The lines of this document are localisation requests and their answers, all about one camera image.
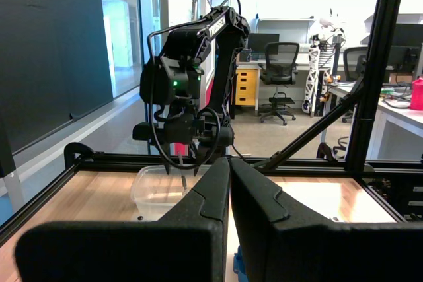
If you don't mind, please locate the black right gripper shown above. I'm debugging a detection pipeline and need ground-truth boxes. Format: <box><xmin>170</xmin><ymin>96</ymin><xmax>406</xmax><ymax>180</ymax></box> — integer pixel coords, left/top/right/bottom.
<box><xmin>132</xmin><ymin>112</ymin><xmax>236</xmax><ymax>178</ymax></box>

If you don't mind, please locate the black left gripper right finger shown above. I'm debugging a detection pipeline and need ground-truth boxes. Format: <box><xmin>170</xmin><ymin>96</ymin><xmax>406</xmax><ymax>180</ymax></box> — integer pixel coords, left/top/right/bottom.
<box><xmin>230</xmin><ymin>158</ymin><xmax>423</xmax><ymax>282</ymax></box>

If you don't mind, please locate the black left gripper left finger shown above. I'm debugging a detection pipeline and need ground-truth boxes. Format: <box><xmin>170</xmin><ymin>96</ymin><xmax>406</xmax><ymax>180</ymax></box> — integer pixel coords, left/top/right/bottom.
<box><xmin>13</xmin><ymin>157</ymin><xmax>231</xmax><ymax>282</ymax></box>

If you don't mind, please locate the clear plastic tub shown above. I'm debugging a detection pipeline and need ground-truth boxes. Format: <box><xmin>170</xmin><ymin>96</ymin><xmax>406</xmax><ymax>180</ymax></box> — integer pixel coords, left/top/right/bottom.
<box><xmin>130</xmin><ymin>164</ymin><xmax>212</xmax><ymax>223</ymax></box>

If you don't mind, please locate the blue plastic part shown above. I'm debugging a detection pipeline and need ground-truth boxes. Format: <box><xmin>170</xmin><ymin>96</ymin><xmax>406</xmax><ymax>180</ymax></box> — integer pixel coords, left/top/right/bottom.
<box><xmin>232</xmin><ymin>244</ymin><xmax>247</xmax><ymax>282</ymax></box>

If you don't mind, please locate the yellow drawer cabinet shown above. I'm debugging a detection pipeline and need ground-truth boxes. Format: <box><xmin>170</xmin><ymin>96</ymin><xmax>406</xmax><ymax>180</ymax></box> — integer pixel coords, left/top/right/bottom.
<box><xmin>234</xmin><ymin>68</ymin><xmax>259</xmax><ymax>108</ymax></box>

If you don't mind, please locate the black mesh office chair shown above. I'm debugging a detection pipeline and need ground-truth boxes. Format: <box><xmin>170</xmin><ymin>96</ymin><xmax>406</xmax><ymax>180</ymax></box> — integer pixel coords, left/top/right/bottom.
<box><xmin>342</xmin><ymin>46</ymin><xmax>369</xmax><ymax>123</ymax></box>
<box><xmin>258</xmin><ymin>42</ymin><xmax>301</xmax><ymax>127</ymax></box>

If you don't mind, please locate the black computer monitor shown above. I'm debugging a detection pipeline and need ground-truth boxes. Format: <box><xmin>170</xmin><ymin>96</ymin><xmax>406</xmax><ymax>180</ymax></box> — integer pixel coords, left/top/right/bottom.
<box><xmin>385</xmin><ymin>23</ymin><xmax>423</xmax><ymax>77</ymax></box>
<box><xmin>247</xmin><ymin>33</ymin><xmax>280</xmax><ymax>53</ymax></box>

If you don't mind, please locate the white office desk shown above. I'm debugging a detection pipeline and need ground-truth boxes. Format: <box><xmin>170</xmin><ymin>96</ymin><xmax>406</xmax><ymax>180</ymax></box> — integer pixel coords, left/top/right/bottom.
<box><xmin>325</xmin><ymin>80</ymin><xmax>423</xmax><ymax>164</ymax></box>

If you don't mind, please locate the white lattice humanoid figure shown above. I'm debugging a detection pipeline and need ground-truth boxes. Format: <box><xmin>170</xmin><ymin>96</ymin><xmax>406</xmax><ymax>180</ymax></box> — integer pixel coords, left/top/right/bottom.
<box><xmin>301</xmin><ymin>7</ymin><xmax>347</xmax><ymax>118</ymax></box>

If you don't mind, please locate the pink bottle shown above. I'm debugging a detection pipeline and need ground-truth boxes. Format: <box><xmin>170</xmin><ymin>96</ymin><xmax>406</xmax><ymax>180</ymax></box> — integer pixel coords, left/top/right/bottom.
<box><xmin>409</xmin><ymin>76</ymin><xmax>423</xmax><ymax>111</ymax></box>

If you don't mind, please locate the black aluminium frame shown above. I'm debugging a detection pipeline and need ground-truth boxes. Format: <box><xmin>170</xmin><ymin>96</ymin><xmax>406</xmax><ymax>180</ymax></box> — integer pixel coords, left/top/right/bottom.
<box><xmin>0</xmin><ymin>0</ymin><xmax>423</xmax><ymax>256</ymax></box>

